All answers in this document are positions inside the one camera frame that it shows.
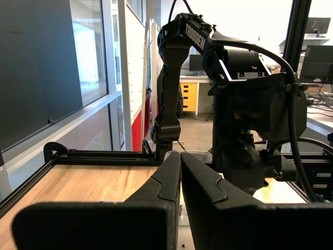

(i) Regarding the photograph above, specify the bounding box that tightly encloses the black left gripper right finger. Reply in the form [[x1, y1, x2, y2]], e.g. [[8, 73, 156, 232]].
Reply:
[[181, 152, 333, 250]]

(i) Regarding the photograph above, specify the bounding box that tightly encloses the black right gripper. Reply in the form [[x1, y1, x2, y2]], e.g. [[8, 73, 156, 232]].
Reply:
[[225, 150, 297, 196]]

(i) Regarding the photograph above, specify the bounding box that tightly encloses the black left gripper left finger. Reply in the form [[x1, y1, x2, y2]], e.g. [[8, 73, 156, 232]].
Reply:
[[11, 152, 182, 250]]

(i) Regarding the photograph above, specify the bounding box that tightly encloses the white taskboard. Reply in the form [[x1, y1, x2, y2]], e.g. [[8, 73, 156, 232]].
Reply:
[[177, 203, 195, 250]]

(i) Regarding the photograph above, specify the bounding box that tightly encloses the clear plastic tub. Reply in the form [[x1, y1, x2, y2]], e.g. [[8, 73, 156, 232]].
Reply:
[[163, 149, 213, 164]]

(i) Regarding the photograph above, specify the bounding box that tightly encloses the yellow drawer cabinet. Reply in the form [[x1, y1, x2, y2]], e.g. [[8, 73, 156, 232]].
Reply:
[[180, 82, 198, 112]]

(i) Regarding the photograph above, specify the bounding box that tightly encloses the white desk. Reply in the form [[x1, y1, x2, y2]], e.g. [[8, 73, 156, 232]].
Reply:
[[179, 74, 213, 117]]

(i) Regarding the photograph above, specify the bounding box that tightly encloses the black computer monitor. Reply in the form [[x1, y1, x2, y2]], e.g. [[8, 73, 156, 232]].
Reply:
[[188, 54, 204, 73], [303, 17, 331, 38], [299, 45, 333, 84]]

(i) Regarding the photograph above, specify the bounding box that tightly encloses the white partition board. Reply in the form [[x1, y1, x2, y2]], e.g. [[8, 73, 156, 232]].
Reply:
[[118, 0, 147, 152]]

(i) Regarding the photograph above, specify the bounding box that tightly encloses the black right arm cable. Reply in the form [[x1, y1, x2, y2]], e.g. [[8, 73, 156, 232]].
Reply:
[[208, 39, 333, 204]]

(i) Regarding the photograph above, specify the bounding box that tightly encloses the black aluminium table frame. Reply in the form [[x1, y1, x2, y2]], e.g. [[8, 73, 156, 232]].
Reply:
[[0, 0, 333, 219]]

